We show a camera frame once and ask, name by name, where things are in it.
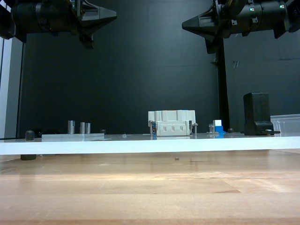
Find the blue and white connector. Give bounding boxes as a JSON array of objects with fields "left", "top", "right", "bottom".
[{"left": 212, "top": 119, "right": 225, "bottom": 137}]

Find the white multi-pin connector housing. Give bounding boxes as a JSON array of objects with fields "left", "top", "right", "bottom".
[{"left": 148, "top": 109, "right": 196, "bottom": 137}]

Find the clear plastic container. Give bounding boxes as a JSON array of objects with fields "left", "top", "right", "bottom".
[{"left": 270, "top": 113, "right": 300, "bottom": 137}]

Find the black metal frame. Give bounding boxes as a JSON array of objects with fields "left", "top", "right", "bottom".
[{"left": 214, "top": 37, "right": 232, "bottom": 132}]

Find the black plastic holder block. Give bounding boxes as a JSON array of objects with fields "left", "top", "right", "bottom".
[{"left": 243, "top": 92, "right": 281, "bottom": 136}]

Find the white taskboard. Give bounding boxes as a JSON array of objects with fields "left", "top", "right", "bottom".
[{"left": 0, "top": 134, "right": 300, "bottom": 157}]

